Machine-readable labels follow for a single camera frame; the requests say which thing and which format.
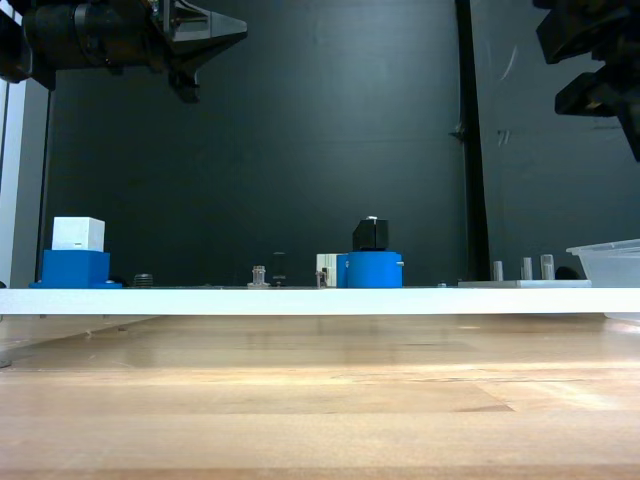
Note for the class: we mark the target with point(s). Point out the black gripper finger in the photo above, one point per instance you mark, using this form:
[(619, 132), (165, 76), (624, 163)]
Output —
[(600, 92), (227, 27), (192, 54)]

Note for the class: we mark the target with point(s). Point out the white taskboard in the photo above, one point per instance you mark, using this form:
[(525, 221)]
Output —
[(300, 301)]

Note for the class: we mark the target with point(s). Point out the clear plastic tub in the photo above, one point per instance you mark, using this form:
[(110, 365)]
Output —
[(615, 270)]

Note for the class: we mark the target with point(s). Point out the white cube block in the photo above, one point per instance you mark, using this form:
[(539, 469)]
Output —
[(77, 232)]

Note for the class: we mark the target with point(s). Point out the thick metal peg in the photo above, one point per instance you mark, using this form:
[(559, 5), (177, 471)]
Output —
[(547, 267)]

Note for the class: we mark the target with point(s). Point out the medium metal peg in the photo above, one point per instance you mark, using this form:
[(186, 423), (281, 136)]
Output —
[(526, 269)]

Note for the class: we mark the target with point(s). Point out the black knurled nut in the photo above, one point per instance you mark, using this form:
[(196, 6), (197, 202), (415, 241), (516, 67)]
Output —
[(143, 281)]

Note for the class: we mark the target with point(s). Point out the clear plastic connector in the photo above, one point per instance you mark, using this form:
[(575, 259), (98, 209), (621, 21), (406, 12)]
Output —
[(258, 277)]

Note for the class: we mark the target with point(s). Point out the thin metal peg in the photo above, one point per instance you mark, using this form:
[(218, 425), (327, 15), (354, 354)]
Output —
[(497, 270)]

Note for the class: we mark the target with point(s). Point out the grey peg plate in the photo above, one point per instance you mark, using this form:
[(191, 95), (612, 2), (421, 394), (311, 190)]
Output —
[(525, 284)]

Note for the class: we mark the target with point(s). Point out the blue square base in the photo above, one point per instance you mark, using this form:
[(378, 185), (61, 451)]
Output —
[(70, 270)]

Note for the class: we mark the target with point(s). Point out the white connector housing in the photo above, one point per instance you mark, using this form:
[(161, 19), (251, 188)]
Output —
[(327, 267)]

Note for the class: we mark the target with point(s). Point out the black clamp block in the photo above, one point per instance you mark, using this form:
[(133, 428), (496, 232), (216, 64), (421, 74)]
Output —
[(372, 235)]

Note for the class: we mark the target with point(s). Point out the blue round holder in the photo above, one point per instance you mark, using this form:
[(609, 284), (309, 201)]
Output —
[(372, 272)]

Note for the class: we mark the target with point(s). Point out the black wall post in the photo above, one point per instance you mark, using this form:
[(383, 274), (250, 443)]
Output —
[(472, 150)]

